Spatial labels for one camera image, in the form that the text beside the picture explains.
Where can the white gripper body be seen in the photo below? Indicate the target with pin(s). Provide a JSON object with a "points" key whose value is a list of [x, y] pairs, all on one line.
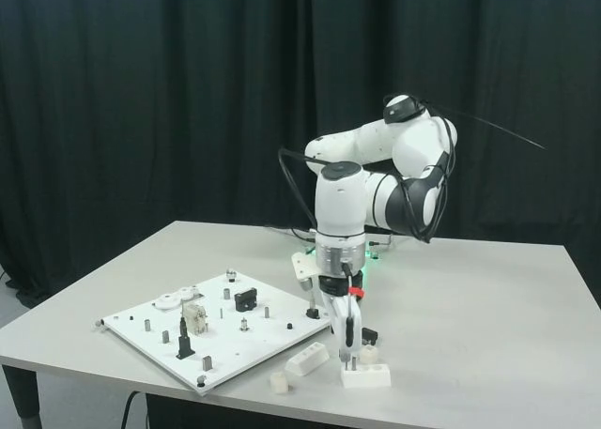
{"points": [[338, 317]]}

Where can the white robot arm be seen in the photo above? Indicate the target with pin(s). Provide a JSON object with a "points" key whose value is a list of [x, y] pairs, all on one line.
{"points": [[338, 199]]}

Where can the white peg holder block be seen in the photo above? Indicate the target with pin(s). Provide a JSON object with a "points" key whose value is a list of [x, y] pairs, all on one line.
{"points": [[368, 376]]}

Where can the small white holder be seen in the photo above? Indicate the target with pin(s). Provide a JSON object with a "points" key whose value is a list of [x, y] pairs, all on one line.
{"points": [[279, 382], [369, 355]]}

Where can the metal bolt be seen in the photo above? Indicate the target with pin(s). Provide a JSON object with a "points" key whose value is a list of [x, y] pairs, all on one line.
{"points": [[312, 312]]}

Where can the black D-SUB plug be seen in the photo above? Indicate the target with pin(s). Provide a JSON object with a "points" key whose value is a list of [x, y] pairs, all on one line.
{"points": [[370, 336]]}

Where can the white long wedge holder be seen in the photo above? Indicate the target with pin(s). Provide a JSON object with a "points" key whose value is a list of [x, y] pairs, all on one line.
{"points": [[306, 357]]}

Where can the flat white mounting plate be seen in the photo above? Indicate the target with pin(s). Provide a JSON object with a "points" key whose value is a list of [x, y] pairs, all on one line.
{"points": [[303, 265]]}

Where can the metal waterproof plug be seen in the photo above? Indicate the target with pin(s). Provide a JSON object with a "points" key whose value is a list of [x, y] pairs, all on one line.
{"points": [[195, 318]]}

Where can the white small gear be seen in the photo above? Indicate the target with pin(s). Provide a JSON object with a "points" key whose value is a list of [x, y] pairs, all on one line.
{"points": [[191, 291]]}

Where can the black USB plug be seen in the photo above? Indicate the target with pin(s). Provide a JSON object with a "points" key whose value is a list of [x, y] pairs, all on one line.
{"points": [[184, 344]]}

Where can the white medium gear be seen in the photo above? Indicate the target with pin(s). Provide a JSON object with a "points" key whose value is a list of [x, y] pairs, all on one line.
{"points": [[182, 295]]}

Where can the white large gear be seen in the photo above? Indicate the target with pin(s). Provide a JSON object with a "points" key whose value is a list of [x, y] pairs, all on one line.
{"points": [[167, 302]]}

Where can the white task board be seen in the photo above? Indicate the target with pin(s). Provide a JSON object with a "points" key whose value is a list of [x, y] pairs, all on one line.
{"points": [[155, 340]]}

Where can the black curtain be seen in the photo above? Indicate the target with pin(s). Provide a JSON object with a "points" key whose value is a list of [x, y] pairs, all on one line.
{"points": [[141, 96]]}

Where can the black table leg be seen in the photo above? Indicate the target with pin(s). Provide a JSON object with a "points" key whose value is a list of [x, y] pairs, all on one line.
{"points": [[21, 396]]}

